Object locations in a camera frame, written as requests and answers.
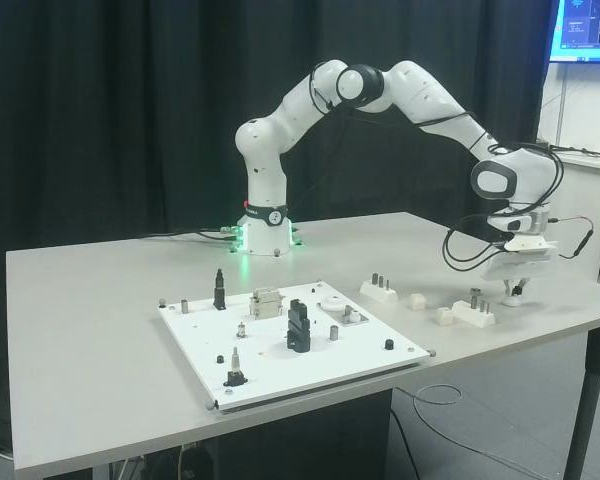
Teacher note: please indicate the black upright plug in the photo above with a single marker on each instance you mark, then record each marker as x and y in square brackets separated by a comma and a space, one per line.
[220, 292]

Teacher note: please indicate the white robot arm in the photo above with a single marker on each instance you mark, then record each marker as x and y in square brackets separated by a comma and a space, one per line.
[265, 150]

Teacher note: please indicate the white large gear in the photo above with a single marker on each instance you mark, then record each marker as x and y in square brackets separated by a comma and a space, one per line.
[331, 304]

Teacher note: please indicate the white medium gear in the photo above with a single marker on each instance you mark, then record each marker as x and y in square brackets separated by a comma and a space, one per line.
[511, 301]

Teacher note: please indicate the metal round peg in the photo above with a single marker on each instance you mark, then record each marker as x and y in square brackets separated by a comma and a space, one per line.
[184, 305]
[333, 332]

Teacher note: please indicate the beige connector block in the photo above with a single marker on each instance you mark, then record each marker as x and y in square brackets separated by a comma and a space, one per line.
[266, 306]

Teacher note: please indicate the white cabinet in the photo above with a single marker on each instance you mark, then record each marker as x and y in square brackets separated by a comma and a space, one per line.
[592, 210]

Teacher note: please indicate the metal BNC plug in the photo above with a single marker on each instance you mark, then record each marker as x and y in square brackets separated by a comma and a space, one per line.
[239, 330]

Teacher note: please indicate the blue screen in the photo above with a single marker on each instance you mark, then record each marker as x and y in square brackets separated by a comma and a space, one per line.
[587, 27]

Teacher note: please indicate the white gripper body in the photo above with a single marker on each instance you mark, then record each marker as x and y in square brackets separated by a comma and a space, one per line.
[517, 263]

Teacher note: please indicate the small white cube holder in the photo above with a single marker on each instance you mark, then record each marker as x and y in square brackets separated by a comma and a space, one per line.
[416, 302]
[445, 316]

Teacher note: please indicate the white task board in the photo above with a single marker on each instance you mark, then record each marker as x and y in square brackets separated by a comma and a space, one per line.
[260, 360]

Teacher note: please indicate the black curtain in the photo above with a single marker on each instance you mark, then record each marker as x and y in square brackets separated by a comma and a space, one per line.
[105, 100]

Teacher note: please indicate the white peg holder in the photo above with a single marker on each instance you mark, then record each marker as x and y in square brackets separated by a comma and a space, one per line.
[472, 316]
[377, 294]

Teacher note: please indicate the metal plug with black base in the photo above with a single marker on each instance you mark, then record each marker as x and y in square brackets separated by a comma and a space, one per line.
[234, 375]

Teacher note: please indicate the black D-SUB plug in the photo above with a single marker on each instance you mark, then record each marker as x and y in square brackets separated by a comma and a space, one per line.
[298, 325]

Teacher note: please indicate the metal bolt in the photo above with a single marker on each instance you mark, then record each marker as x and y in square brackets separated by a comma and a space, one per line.
[474, 296]

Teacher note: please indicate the black table leg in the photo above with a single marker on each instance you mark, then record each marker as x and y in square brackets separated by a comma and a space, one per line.
[591, 390]

